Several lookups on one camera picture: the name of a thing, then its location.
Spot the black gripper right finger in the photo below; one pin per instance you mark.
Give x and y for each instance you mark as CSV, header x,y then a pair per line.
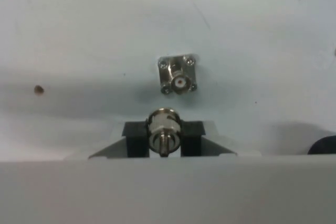
x,y
193,140

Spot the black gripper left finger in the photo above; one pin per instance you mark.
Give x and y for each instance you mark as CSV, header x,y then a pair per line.
x,y
135,140

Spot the metal BNC plug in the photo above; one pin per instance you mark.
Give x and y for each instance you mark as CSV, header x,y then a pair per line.
x,y
164,124

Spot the white task board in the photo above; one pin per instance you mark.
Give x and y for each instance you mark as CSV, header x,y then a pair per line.
x,y
78,37

